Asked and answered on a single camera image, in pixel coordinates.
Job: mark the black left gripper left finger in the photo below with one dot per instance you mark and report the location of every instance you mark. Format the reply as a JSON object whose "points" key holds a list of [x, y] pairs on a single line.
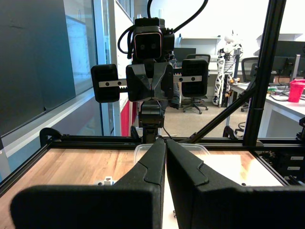
{"points": [[95, 207]]}

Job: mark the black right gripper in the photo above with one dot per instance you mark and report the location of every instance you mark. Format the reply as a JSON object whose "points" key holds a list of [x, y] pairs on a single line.
{"points": [[104, 94]]}

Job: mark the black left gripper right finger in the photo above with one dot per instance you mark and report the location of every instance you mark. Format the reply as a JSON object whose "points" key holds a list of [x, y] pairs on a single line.
{"points": [[238, 207]]}

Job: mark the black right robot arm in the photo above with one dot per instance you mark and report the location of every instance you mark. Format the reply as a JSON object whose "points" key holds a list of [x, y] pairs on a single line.
{"points": [[151, 117]]}

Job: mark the white taskboard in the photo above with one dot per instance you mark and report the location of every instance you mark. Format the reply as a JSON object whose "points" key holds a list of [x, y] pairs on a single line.
{"points": [[226, 171]]}

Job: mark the red cabinet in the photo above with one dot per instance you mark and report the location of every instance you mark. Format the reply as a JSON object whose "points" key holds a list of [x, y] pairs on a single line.
{"points": [[125, 119]]}

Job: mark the black office chair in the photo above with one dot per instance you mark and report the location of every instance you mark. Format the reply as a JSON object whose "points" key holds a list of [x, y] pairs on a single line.
{"points": [[194, 106], [247, 68]]}

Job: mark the small black monitor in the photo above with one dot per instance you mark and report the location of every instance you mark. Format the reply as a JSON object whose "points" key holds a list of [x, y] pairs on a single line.
{"points": [[187, 54]]}

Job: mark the clear plastic tub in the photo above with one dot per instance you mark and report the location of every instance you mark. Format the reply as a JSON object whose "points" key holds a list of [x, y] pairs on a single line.
{"points": [[140, 152]]}

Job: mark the white shelf unit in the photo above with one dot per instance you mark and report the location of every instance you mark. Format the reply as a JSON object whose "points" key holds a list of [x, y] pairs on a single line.
{"points": [[205, 44]]}

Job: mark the white lattice robot figure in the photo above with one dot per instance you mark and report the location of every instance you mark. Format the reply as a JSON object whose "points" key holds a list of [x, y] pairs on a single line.
{"points": [[220, 80]]}

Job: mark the white desk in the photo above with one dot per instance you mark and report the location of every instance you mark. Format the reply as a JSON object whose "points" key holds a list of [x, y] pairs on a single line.
{"points": [[278, 112]]}

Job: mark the red plastic bin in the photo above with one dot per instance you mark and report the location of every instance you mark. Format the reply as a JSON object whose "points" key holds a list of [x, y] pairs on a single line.
{"points": [[295, 91]]}

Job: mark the large black monitor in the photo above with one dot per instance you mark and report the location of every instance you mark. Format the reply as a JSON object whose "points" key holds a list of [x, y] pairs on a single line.
{"points": [[289, 48]]}

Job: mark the small white bracket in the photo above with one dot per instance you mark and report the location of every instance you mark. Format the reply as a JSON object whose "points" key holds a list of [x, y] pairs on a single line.
{"points": [[108, 181]]}

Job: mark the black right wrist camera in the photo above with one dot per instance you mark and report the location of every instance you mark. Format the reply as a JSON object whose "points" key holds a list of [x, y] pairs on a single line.
{"points": [[147, 41]]}

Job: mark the black aluminium frame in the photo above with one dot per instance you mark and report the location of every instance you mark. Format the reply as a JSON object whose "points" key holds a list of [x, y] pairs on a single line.
{"points": [[95, 142]]}

